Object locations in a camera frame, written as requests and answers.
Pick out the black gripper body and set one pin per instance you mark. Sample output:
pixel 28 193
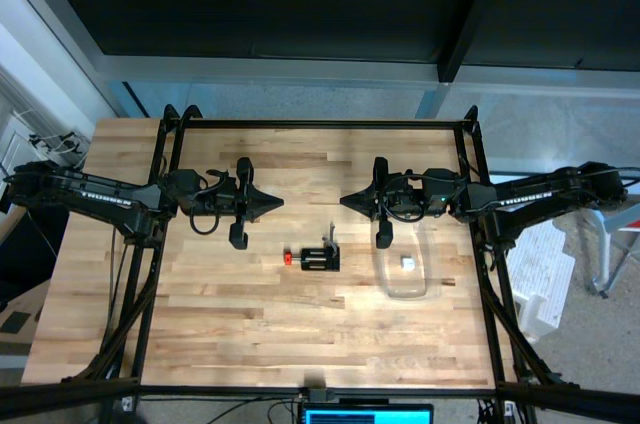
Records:
pixel 385 236
pixel 239 236

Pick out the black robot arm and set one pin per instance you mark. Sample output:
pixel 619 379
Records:
pixel 525 196
pixel 100 196

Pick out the thin grey bar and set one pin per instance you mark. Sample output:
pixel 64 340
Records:
pixel 332 229

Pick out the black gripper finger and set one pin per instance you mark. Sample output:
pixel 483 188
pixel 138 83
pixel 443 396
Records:
pixel 262 198
pixel 364 196
pixel 261 209
pixel 365 209

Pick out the flat brown cardboard box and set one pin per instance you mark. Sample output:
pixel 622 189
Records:
pixel 25 304

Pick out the laptop screen with blue edge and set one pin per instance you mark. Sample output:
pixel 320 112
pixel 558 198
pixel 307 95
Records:
pixel 365 416

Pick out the small black camera mount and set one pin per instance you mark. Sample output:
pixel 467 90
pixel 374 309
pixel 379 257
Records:
pixel 316 393

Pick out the black aluminium frame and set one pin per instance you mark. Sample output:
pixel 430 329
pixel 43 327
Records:
pixel 225 389

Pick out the clear plastic tub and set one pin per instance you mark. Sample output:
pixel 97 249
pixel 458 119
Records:
pixel 407 286

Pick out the grey metal stand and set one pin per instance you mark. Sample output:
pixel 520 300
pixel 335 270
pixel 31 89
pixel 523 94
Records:
pixel 605 254

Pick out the black clamp with orange knob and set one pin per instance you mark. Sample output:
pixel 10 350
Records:
pixel 320 260

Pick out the white foam block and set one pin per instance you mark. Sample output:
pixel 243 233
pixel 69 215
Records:
pixel 542 284

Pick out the small white connector housing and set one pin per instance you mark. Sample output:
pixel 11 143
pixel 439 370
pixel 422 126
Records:
pixel 408 262

